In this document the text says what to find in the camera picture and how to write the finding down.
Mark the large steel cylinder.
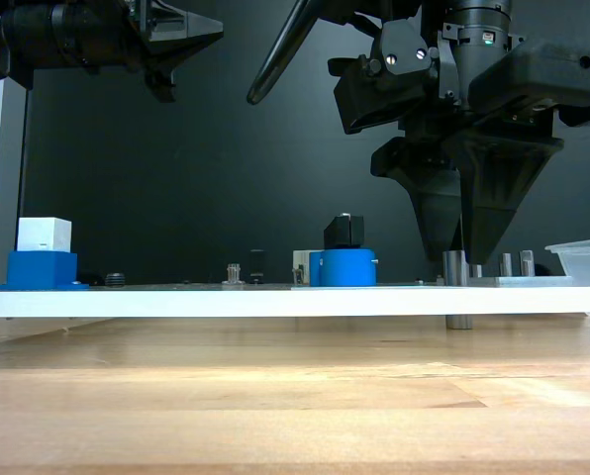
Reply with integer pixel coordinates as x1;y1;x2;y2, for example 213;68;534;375
442;249;474;331

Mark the blue round holder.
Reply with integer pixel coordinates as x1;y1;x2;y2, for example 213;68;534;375
308;248;379;288

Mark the clear plastic tub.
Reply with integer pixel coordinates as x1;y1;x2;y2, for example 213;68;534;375
544;237;590;289

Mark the small black block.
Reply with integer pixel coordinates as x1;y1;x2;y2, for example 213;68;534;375
248;249;266;284

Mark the white cube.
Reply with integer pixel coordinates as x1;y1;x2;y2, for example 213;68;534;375
16;216;73;254

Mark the small metal gear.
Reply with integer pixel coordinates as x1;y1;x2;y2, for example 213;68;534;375
221;263;246;286

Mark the blue square holder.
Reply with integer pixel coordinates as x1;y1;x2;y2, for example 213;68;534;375
0;249;91;292

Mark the white board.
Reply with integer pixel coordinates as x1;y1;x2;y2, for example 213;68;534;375
0;282;590;320

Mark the glossy black cable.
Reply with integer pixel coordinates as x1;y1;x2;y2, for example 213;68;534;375
246;0;322;106

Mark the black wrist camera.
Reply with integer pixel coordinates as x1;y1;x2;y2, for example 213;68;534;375
328;22;443;137

